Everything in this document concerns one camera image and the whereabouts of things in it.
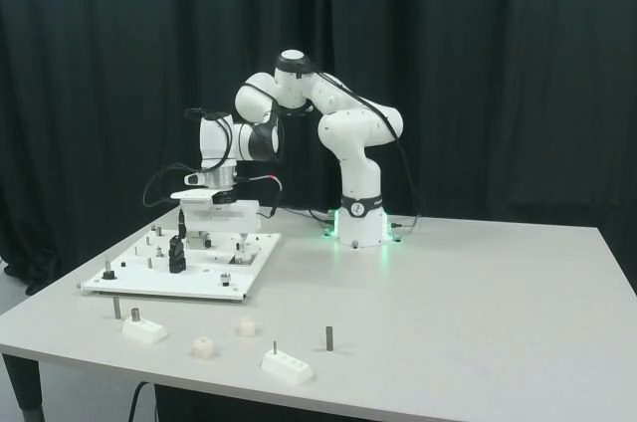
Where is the black floor cable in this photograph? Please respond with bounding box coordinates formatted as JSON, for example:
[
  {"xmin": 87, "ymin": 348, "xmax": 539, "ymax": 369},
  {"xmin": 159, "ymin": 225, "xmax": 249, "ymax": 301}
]
[{"xmin": 129, "ymin": 380, "xmax": 155, "ymax": 422}]

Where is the dark table leg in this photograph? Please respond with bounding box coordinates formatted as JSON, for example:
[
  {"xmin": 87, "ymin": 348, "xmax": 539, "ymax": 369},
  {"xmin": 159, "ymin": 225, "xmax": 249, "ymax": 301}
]
[{"xmin": 2, "ymin": 354, "xmax": 41, "ymax": 422}]

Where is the black curtain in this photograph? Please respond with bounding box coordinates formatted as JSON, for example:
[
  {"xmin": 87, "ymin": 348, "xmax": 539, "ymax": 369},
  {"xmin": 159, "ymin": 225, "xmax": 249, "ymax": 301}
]
[{"xmin": 0, "ymin": 0, "xmax": 637, "ymax": 297}]

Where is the white task board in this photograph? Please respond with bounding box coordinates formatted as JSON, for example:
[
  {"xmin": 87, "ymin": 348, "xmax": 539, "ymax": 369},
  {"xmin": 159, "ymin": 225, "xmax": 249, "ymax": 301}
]
[{"xmin": 77, "ymin": 222, "xmax": 284, "ymax": 304}]

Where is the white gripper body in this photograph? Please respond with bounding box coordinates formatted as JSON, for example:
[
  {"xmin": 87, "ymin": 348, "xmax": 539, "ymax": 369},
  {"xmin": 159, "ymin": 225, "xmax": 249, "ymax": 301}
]
[{"xmin": 179, "ymin": 199, "xmax": 261, "ymax": 235}]

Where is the black D-SUB plug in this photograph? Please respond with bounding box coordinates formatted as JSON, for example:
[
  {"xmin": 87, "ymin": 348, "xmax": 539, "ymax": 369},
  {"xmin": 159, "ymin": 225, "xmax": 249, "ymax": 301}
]
[{"xmin": 168, "ymin": 236, "xmax": 186, "ymax": 274}]

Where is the white holder with round peg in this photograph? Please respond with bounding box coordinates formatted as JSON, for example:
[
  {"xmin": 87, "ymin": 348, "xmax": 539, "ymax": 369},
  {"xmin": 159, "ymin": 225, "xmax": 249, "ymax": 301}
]
[{"xmin": 121, "ymin": 317, "xmax": 169, "ymax": 343}]

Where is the white holder with thin peg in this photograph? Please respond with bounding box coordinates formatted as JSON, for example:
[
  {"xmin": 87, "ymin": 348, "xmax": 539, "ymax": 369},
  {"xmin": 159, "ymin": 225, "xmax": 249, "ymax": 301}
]
[{"xmin": 260, "ymin": 349, "xmax": 316, "ymax": 386}]

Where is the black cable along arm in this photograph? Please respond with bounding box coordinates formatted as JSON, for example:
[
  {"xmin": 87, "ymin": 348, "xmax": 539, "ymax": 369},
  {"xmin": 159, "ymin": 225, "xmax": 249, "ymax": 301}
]
[{"xmin": 182, "ymin": 68, "xmax": 423, "ymax": 224}]

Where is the flat white mounting plate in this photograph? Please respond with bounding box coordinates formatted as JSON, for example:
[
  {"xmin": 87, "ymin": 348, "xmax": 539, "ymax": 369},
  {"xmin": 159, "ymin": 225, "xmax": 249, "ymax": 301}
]
[{"xmin": 170, "ymin": 188, "xmax": 220, "ymax": 203}]

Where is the black camera cable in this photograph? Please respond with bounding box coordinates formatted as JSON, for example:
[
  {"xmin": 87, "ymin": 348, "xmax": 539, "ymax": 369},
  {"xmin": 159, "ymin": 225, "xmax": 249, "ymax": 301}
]
[{"xmin": 141, "ymin": 165, "xmax": 200, "ymax": 209}]

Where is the black base cable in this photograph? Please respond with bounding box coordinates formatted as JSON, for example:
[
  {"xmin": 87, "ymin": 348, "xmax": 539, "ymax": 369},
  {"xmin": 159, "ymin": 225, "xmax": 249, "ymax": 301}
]
[
  {"xmin": 306, "ymin": 206, "xmax": 337, "ymax": 234},
  {"xmin": 389, "ymin": 214, "xmax": 424, "ymax": 244}
]

